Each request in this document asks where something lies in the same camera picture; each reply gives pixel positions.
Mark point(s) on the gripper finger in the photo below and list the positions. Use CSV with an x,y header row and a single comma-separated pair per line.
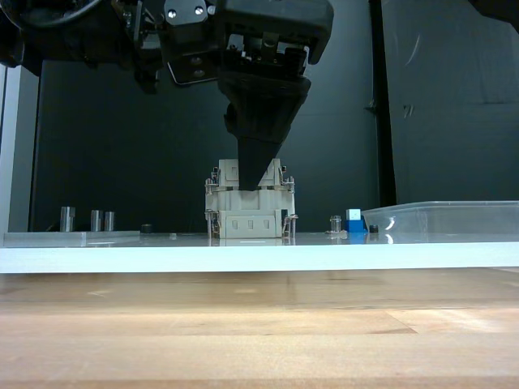
x,y
151,36
263,121

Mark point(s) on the beige HAN10-E connector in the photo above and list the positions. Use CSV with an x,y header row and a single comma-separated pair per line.
x,y
226,172

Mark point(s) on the beige connector base housing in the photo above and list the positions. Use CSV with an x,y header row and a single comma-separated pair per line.
x,y
227,202

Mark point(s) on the small white cube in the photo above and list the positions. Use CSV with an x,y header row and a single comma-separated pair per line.
x,y
353,215

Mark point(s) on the white board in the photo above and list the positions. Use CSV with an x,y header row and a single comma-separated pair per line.
x,y
259,259

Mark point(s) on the blue plastic block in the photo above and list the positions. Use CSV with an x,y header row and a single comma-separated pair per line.
x,y
354,227

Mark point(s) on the small black screw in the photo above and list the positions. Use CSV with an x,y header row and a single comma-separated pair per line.
x,y
146,229
373,229

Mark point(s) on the grey metal plate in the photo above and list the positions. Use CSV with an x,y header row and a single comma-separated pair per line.
x,y
48,239

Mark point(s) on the clear plastic tub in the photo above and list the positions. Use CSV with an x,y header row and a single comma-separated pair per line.
x,y
466,223

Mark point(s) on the small silver metal post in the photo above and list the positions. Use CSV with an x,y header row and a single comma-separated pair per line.
x,y
110,222
96,222

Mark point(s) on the notched silver metal post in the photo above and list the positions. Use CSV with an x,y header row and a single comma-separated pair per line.
x,y
68,221

